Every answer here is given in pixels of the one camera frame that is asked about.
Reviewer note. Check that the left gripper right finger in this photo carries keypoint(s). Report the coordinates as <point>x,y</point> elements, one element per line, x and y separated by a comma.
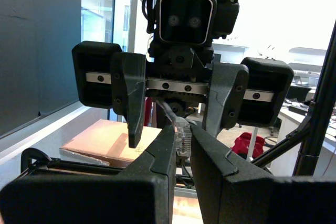
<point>249,197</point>

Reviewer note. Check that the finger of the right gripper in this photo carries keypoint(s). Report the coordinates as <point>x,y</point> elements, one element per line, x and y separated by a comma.
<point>228,87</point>

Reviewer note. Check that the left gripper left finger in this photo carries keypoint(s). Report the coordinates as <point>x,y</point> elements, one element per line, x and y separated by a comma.
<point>105,197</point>

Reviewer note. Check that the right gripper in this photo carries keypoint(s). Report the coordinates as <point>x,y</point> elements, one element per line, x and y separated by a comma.
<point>92,61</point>

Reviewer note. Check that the red bag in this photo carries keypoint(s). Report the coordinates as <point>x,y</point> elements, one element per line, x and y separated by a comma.
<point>246,144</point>

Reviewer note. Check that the cardboard box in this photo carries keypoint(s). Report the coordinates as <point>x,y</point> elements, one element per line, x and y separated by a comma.
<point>105,140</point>

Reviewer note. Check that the black frame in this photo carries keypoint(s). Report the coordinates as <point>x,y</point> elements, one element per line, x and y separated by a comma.
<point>309,142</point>

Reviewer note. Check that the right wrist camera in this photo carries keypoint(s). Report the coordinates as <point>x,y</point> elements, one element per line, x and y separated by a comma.
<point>185,11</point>

